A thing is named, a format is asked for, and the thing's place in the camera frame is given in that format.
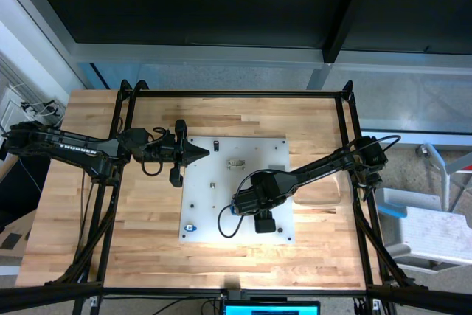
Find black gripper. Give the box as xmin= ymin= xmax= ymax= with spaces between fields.
xmin=160 ymin=119 xmax=211 ymax=188
xmin=253 ymin=191 xmax=287 ymax=235

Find screen with blue edge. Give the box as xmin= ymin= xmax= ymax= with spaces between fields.
xmin=222 ymin=300 xmax=321 ymax=315

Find clear plastic tub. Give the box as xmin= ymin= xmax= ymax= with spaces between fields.
xmin=293 ymin=173 xmax=354 ymax=207

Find white step stool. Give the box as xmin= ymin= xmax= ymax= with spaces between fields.
xmin=383 ymin=204 xmax=472 ymax=275

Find white and blue bin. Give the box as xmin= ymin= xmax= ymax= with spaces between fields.
xmin=378 ymin=186 xmax=409 ymax=220

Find black metal frame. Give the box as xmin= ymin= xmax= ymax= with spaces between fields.
xmin=0 ymin=78 xmax=472 ymax=315

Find plugs with white cables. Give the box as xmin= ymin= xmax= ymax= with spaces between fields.
xmin=18 ymin=99 xmax=63 ymax=119

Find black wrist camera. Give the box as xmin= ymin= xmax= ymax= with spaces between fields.
xmin=234 ymin=190 xmax=261 ymax=217

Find cardboard sheet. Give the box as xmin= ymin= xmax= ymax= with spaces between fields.
xmin=0 ymin=210 xmax=38 ymax=257

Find black vertical post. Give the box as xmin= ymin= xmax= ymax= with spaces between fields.
xmin=322 ymin=0 xmax=369 ymax=64

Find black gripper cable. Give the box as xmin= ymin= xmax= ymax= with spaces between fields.
xmin=218 ymin=202 xmax=245 ymax=240
xmin=141 ymin=159 xmax=164 ymax=177

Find black right shoulder cable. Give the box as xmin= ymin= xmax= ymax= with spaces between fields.
xmin=353 ymin=134 xmax=403 ymax=163

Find grey metal stool frame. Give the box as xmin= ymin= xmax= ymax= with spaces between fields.
xmin=416 ymin=141 xmax=472 ymax=216

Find white board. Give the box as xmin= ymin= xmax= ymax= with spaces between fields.
xmin=179 ymin=136 xmax=296 ymax=246

